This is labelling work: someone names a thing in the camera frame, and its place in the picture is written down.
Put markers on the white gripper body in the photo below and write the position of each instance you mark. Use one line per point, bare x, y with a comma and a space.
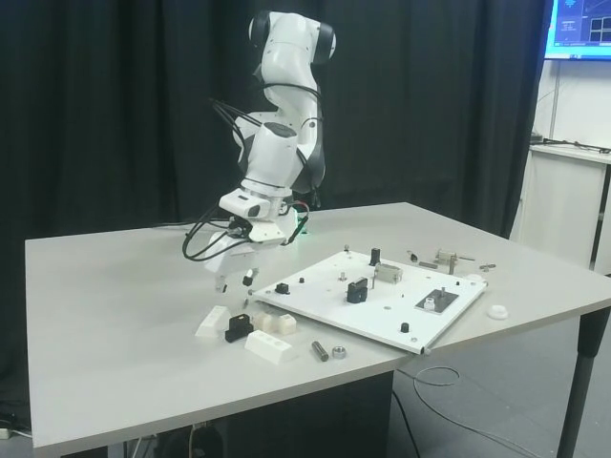
231, 255

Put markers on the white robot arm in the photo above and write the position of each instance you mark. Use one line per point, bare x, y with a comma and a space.
274, 157

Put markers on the white peg holder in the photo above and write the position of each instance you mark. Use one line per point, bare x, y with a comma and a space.
212, 322

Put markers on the metal round peg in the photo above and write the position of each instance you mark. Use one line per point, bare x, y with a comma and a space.
318, 351

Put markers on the black round knob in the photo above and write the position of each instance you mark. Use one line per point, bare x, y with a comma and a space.
405, 328

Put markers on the black plug with brass face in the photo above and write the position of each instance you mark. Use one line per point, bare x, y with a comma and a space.
238, 326

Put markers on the white cube holder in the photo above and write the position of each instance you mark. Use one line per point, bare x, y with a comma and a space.
278, 323

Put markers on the white holder with holes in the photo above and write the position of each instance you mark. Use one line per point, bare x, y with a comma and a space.
268, 346

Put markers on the black D-SUB plug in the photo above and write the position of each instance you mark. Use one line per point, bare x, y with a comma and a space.
357, 292

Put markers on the metal nut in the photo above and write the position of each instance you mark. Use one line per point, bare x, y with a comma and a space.
338, 352

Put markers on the white task board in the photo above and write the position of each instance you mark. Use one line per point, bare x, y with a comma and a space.
367, 305

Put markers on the black upright plug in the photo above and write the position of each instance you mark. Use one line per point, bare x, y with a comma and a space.
375, 256

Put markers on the metal box connector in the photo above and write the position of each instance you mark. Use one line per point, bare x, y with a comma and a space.
389, 274

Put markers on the metal bolt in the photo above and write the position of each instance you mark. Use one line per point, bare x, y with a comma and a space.
413, 256

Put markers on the black curtains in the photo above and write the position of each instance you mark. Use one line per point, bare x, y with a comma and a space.
119, 119

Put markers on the white small gear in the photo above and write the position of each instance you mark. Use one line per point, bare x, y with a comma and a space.
431, 304

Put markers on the white large gear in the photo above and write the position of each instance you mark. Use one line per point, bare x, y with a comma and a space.
473, 277

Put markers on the small metal part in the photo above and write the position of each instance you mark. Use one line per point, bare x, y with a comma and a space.
487, 265

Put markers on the white medium gear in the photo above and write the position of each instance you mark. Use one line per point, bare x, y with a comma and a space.
498, 311

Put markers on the white power strip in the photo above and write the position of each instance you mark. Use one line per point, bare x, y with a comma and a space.
5, 432

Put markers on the white cabinet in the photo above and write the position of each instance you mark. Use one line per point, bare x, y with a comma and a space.
563, 205

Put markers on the black table leg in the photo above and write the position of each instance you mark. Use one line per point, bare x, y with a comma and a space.
582, 381

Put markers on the blue screen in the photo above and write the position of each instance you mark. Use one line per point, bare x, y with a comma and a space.
580, 28

